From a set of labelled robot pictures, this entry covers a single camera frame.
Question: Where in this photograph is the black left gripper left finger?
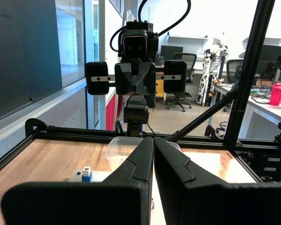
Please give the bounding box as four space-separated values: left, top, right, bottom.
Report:
0 136 155 225

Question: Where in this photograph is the yellow drawer cabinet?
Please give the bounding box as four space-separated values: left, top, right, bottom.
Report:
155 79 166 98

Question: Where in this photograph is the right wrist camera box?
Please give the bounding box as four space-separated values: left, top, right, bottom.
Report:
121 29 148 60

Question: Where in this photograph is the white work table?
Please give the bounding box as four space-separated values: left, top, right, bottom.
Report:
214 83 281 141

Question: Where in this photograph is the small blue white connector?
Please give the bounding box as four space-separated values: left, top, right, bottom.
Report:
81 165 93 182

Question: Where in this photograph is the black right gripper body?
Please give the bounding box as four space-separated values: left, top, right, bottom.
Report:
85 58 188 95

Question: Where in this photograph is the black aluminium frame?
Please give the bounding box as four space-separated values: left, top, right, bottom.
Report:
0 0 281 186

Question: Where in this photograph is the black mesh office chair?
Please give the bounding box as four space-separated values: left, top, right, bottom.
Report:
165 52 198 113
223 59 245 113

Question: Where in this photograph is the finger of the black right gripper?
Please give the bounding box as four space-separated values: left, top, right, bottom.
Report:
115 63 137 95
135 62 156 95

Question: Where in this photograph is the white desk with shelf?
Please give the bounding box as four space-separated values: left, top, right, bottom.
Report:
154 35 210 105

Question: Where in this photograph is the red basket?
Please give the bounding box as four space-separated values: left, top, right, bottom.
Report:
269 83 281 106

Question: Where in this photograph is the black monitor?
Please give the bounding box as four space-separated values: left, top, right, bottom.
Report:
255 44 281 75
160 45 184 61

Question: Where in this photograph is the white lattice structure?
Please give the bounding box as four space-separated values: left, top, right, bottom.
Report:
196 48 228 107

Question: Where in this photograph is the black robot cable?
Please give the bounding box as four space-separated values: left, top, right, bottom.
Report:
137 0 192 37
110 27 127 53

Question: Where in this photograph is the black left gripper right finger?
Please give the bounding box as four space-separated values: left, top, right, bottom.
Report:
154 137 281 225

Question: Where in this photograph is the clear plastic tub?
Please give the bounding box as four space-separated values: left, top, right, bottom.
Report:
105 136 182 174

